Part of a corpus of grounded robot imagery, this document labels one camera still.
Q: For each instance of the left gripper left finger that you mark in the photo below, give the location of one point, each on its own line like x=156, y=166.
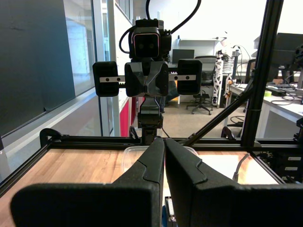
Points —
x=94, y=203

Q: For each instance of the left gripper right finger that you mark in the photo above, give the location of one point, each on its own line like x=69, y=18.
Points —
x=225, y=205

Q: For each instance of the black aluminium frame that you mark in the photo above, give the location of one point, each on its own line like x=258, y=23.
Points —
x=94, y=139

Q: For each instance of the black box with white labels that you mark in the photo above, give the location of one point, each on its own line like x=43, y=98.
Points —
x=272, y=163

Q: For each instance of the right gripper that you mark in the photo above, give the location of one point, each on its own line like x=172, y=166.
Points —
x=106, y=87

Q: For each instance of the white office desk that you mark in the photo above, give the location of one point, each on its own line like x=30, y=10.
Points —
x=279, y=110

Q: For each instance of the black mesh office chair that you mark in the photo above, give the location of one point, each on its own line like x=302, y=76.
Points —
x=207, y=79

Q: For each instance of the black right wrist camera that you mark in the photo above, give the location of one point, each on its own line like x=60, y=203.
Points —
x=145, y=45

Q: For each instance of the silver connector plate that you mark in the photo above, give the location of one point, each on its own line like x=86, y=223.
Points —
x=170, y=208

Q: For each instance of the red cabinet panel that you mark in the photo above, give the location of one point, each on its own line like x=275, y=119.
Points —
x=124, y=118

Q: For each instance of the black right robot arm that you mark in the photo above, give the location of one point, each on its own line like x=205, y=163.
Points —
x=150, y=118

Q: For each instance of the black desk device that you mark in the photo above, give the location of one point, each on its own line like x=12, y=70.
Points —
x=279, y=91

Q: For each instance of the clear plastic tub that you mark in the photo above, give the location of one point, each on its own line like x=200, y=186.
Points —
x=129, y=157

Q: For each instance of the large black monitor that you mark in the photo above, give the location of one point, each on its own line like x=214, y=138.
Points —
x=287, y=47

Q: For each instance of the white lattice structure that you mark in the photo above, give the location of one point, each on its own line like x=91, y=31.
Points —
x=219, y=80

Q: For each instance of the small black computer monitor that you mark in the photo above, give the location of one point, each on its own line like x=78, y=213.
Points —
x=183, y=55

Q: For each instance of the green tape roll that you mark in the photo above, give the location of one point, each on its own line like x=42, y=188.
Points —
x=268, y=93

